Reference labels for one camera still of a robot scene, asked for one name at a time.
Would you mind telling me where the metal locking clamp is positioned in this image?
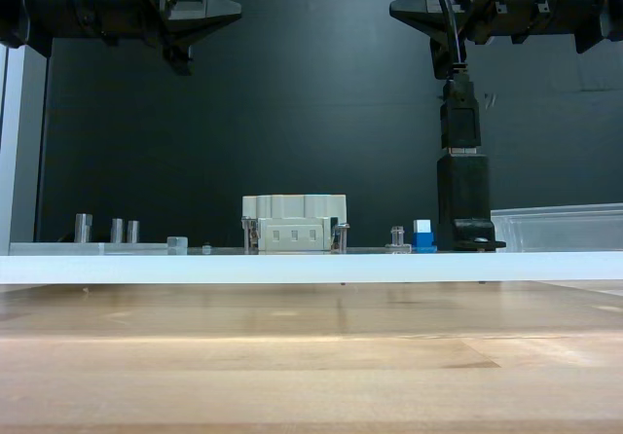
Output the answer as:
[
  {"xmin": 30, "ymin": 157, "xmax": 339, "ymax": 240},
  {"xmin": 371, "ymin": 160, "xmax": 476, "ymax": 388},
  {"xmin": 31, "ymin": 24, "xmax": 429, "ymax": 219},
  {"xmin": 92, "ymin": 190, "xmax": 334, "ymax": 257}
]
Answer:
[
  {"xmin": 331, "ymin": 221, "xmax": 349, "ymax": 253},
  {"xmin": 242, "ymin": 216, "xmax": 260, "ymax": 253}
]

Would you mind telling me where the clear plastic standoff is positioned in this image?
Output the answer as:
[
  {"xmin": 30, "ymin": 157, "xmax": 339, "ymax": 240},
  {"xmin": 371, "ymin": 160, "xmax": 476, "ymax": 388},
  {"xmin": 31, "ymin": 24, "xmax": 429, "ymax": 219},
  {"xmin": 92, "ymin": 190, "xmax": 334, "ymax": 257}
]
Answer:
[{"xmin": 386, "ymin": 226, "xmax": 410, "ymax": 253}]

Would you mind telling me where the beige connector hood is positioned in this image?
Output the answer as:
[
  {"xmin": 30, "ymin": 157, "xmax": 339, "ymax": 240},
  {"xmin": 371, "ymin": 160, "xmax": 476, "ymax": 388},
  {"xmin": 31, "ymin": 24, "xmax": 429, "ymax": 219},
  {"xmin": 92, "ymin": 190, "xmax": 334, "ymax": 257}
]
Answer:
[{"xmin": 241, "ymin": 193, "xmax": 348, "ymax": 222}]

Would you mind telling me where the beige connector base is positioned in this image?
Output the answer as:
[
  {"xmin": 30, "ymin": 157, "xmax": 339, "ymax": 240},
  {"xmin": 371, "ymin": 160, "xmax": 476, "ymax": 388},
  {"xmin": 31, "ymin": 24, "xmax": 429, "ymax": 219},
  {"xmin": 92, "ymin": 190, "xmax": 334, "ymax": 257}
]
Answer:
[{"xmin": 257, "ymin": 216, "xmax": 328, "ymax": 252}]

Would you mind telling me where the blue and white connector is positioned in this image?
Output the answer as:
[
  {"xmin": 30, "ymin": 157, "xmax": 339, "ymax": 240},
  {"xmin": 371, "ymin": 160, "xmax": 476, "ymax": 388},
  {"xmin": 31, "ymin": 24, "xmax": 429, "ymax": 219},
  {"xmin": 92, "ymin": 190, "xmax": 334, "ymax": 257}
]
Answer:
[{"xmin": 410, "ymin": 218, "xmax": 437, "ymax": 253}]

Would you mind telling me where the black USB connector with cable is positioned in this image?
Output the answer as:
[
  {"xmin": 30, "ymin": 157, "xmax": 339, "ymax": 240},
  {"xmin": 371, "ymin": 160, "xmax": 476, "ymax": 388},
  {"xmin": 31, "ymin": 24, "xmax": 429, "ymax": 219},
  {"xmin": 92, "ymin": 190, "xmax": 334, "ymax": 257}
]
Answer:
[{"xmin": 421, "ymin": 0, "xmax": 484, "ymax": 157}]

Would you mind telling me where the tall metal cylinder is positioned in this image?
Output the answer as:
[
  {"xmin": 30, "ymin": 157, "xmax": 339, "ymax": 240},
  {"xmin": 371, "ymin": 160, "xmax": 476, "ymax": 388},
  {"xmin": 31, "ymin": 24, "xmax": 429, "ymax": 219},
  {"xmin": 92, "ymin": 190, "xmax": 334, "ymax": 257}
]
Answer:
[{"xmin": 74, "ymin": 212, "xmax": 94, "ymax": 244}]

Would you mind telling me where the grey frame post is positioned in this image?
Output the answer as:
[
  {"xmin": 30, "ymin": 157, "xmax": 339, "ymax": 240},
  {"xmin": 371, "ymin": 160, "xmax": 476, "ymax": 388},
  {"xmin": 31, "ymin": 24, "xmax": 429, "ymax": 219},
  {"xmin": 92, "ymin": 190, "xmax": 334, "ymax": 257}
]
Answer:
[{"xmin": 0, "ymin": 42, "xmax": 49, "ymax": 256}]

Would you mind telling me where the clear plastic tub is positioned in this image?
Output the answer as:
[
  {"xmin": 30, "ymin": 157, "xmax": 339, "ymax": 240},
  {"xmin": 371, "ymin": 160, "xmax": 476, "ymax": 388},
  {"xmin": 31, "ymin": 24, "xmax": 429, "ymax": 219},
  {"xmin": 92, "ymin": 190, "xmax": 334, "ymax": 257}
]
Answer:
[{"xmin": 490, "ymin": 201, "xmax": 623, "ymax": 253}]

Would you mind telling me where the aluminium bar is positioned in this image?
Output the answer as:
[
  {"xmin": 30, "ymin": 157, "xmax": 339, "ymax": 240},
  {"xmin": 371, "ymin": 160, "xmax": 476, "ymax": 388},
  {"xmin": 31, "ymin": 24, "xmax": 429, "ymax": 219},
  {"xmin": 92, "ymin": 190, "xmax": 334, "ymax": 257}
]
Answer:
[{"xmin": 9, "ymin": 241, "xmax": 169, "ymax": 257}]

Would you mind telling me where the black USB hub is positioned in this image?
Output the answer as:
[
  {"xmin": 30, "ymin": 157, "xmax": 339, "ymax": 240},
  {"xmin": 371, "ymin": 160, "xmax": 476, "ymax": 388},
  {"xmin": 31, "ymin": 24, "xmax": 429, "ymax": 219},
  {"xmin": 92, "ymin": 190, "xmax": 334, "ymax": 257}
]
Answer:
[{"xmin": 435, "ymin": 153, "xmax": 508, "ymax": 253}]

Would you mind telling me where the white board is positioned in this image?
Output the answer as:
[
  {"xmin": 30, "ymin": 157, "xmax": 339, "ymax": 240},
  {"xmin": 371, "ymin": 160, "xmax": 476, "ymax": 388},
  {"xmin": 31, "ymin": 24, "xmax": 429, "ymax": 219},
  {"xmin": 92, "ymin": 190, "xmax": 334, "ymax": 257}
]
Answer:
[{"xmin": 0, "ymin": 250, "xmax": 623, "ymax": 286}]

